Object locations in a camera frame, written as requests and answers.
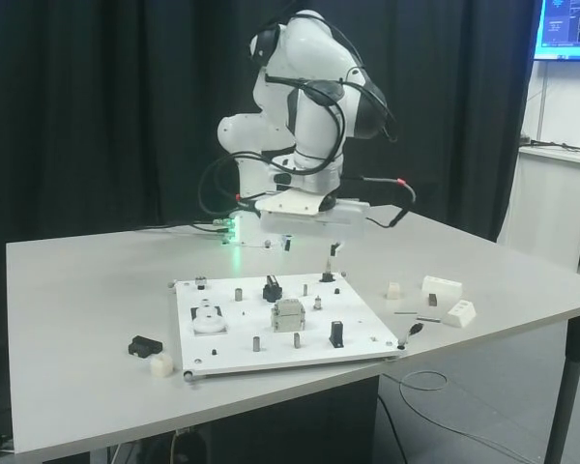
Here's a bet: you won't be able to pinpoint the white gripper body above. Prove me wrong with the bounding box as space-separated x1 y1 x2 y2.
259 200 371 242

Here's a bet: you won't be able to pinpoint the black ribbed plug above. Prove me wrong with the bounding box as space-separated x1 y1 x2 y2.
261 275 284 302

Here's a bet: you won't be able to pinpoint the white large gear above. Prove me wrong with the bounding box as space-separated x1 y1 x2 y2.
191 312 227 337

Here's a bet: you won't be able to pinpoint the large white holder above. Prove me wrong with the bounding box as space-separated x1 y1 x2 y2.
420 274 465 302

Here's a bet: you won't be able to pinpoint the white task board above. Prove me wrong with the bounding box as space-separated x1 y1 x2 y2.
167 271 400 384

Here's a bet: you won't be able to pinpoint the sloped white holder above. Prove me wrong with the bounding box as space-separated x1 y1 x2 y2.
443 299 478 328

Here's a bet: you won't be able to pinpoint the black D-SUB plug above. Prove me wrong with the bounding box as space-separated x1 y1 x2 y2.
128 333 165 360

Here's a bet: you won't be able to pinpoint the small white notched holder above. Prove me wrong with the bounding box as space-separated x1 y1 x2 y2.
149 354 175 378

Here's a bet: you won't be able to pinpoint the white cabinet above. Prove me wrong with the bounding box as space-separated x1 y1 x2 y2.
496 142 580 279

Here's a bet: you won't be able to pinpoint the black curtains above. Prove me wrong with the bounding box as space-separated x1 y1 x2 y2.
0 0 545 436

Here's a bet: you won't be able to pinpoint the grey table leg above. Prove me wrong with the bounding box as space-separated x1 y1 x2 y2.
543 308 580 464

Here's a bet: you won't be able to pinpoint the blue screen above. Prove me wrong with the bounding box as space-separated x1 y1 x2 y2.
531 0 580 63

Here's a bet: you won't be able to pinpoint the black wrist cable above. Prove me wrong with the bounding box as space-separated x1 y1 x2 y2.
196 153 296 221

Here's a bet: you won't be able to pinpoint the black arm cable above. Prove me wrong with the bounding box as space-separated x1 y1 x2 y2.
248 14 398 144

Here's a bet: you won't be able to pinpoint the grey cable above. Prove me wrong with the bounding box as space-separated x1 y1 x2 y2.
390 369 562 449

